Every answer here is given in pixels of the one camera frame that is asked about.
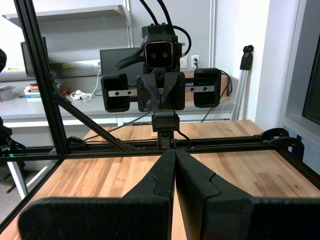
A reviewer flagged stack of books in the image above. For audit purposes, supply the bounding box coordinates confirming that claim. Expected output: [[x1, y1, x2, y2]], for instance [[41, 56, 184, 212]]
[[24, 85, 42, 101]]

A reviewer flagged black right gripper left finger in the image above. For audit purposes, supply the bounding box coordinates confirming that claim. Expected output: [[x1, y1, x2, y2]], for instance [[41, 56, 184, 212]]
[[18, 148, 176, 240]]

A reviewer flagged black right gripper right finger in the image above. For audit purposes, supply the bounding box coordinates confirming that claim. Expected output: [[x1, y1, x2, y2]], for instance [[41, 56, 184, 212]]
[[175, 148, 320, 240]]

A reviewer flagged white cable bundle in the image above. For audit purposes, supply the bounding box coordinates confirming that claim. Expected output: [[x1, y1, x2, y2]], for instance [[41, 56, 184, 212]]
[[69, 69, 101, 103]]

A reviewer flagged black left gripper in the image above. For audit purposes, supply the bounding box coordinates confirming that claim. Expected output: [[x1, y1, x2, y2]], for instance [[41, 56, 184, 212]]
[[100, 67, 222, 113]]

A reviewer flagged aluminium stand black head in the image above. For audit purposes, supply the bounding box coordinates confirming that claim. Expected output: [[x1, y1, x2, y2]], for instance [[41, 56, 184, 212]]
[[231, 44, 255, 121]]

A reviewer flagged grey storage box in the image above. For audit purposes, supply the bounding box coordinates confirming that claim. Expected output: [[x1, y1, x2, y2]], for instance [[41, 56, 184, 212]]
[[0, 85, 16, 102]]

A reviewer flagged black smooth camera cable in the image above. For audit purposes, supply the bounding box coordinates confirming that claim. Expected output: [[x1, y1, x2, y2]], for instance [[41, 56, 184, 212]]
[[138, 0, 193, 60]]

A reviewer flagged grey desk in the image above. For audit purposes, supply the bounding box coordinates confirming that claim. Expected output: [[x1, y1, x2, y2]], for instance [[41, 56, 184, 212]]
[[0, 74, 241, 128]]

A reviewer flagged white wall shelf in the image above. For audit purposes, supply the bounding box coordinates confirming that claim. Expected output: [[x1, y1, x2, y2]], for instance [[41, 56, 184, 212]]
[[1, 3, 133, 48]]

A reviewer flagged black aluminium frame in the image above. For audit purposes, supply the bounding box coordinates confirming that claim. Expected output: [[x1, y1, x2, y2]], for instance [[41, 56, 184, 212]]
[[0, 0, 320, 228]]

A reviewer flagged black braided cable loop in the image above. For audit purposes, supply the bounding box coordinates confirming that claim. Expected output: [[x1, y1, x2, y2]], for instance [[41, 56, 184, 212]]
[[115, 47, 146, 71]]

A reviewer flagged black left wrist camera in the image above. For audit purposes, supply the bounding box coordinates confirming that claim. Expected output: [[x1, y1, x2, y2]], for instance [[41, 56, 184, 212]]
[[141, 22, 180, 76]]

